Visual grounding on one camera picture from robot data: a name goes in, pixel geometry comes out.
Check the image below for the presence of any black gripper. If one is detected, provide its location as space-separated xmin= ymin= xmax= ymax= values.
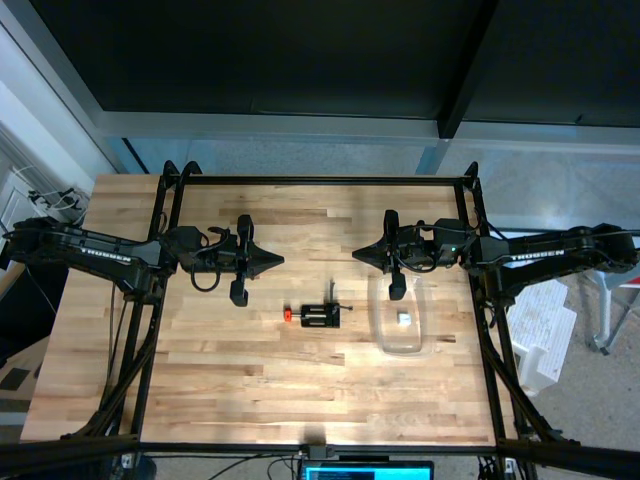
xmin=219 ymin=214 xmax=285 ymax=307
xmin=352 ymin=209 xmax=420 ymax=302

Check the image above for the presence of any black vise with red knob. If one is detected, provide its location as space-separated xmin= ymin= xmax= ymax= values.
xmin=282 ymin=301 xmax=343 ymax=330

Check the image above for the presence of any clear plastic tub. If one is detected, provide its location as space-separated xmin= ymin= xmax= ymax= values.
xmin=367 ymin=274 xmax=437 ymax=359

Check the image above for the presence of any laptop screen with blue edge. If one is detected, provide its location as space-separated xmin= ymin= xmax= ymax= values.
xmin=298 ymin=460 xmax=435 ymax=480

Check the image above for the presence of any brown cardboard box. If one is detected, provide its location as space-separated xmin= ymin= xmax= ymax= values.
xmin=0 ymin=334 xmax=51 ymax=401

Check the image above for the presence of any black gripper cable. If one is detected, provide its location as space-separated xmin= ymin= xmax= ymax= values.
xmin=189 ymin=248 xmax=224 ymax=294

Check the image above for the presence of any black metal frame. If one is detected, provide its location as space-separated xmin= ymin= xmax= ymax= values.
xmin=0 ymin=159 xmax=640 ymax=480

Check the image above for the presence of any black low camera mount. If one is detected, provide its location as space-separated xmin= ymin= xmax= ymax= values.
xmin=298 ymin=433 xmax=335 ymax=462

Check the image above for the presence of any black and white cable bundle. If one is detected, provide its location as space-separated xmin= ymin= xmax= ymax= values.
xmin=24 ymin=185 xmax=87 ymax=215

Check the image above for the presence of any grey metal chair frame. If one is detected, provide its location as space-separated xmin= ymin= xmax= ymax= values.
xmin=574 ymin=259 xmax=640 ymax=357

